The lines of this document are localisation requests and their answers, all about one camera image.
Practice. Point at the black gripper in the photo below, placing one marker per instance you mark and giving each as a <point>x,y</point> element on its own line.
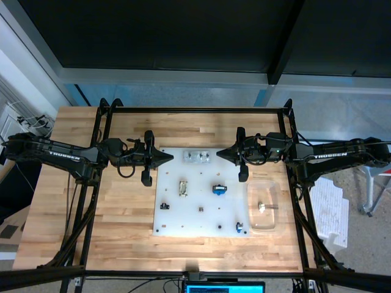
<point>139,155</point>
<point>255,152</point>

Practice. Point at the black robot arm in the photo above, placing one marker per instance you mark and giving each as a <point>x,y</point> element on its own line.
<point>61,155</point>
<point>330,155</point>

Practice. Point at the blue connector with black top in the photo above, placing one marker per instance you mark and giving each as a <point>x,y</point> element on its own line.
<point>219,189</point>

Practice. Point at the grey connector housing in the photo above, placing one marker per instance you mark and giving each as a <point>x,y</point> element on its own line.
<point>183,188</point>

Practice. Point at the aluminium block with posts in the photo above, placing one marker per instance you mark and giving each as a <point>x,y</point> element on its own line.
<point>197,157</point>

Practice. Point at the black clamp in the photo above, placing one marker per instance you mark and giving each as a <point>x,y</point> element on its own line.
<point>165,206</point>

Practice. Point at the white task board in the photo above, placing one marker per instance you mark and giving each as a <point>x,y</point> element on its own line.
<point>189,219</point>

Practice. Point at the clear plastic tub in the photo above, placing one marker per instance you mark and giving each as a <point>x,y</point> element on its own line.
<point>268,226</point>

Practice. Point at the white foam packing piece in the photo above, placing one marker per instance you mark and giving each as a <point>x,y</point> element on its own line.
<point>331,210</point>

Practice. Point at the laptop screen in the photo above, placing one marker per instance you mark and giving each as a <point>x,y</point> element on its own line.
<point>224,287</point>

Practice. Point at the grey metal stand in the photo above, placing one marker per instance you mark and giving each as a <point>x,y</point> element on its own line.
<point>370,189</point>

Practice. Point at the cardboard box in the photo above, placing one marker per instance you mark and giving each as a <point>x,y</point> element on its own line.
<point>12,219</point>

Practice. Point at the black metal frame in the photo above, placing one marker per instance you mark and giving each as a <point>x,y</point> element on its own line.
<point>195,110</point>

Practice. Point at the white plastic holder bracket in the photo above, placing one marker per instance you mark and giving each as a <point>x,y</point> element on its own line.
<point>261,207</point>

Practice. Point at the white RJ45 socket blue mount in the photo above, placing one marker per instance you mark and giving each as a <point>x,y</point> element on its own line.
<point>239,230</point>

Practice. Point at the black vertical post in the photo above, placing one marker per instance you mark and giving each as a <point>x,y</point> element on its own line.
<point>281,45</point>

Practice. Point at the black table camera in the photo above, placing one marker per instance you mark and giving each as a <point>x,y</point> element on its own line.
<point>195,276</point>

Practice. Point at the grey metal post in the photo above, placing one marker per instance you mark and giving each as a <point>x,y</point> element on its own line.
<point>39,55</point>

